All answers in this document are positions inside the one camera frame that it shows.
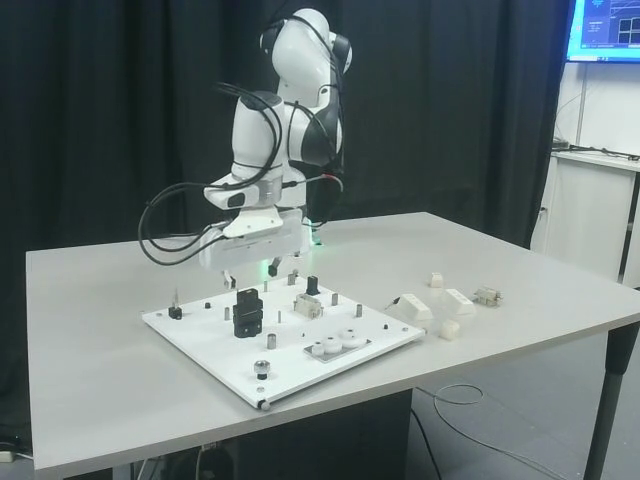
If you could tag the black upright plug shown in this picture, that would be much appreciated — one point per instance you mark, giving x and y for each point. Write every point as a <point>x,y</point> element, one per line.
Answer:
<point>312,286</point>

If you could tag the metal round peg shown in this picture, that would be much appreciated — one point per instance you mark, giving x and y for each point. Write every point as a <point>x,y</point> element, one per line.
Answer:
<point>270,341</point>

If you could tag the white small gear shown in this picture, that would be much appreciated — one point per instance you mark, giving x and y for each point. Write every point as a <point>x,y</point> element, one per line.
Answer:
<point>317,349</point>

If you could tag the small metal peg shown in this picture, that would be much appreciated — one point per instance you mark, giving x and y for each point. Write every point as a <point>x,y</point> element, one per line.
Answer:
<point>291,278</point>
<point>358,310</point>

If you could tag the thin metal pin black base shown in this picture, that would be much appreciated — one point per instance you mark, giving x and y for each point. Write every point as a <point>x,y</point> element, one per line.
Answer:
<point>174,312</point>

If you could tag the grey table leg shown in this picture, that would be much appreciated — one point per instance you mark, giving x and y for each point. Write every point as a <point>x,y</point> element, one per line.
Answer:
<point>607,400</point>

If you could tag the white medium gear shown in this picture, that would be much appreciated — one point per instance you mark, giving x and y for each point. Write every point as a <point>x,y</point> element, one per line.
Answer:
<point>331,346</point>

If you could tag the beige connector block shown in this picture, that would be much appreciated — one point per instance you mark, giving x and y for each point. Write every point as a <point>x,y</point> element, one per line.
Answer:
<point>307,306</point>

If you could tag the metal plug with clear body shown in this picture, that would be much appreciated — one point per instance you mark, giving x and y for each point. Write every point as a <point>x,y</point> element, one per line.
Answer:
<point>487,295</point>

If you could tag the black curtain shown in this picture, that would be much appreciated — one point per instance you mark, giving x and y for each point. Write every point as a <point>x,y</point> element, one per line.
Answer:
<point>125,100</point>

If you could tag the white task board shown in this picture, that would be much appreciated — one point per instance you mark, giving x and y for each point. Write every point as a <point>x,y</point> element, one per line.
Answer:
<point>210,360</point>

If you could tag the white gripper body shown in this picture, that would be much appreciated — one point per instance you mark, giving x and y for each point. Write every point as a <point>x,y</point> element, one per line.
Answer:
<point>260,250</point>

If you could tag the blue screen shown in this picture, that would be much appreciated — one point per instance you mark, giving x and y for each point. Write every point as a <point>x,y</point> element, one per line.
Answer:
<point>607,27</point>

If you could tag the white large gear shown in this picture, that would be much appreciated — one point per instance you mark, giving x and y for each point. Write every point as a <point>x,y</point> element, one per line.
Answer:
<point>351,338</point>

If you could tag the metal bolt with black collar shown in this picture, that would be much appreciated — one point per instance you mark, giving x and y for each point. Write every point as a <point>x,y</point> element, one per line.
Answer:
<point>261,370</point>

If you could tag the black D-SUB plug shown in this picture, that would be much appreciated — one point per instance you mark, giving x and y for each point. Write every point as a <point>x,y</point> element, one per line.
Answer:
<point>247,315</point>

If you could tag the flat white mounting plate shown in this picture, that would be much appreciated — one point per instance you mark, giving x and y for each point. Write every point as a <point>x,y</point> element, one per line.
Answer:
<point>252,223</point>

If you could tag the small white cube holder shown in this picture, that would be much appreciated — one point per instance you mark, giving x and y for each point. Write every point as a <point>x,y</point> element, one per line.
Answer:
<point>449,330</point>
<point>436,280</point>

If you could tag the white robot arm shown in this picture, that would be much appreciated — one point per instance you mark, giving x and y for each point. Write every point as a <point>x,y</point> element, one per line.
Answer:
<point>295,65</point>

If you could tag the white holder block with holes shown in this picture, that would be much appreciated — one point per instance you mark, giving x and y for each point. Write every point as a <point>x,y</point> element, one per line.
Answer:
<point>459,301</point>
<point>416,306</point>

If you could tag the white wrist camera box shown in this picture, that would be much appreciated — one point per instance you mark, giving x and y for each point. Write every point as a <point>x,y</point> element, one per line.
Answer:
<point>232,198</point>

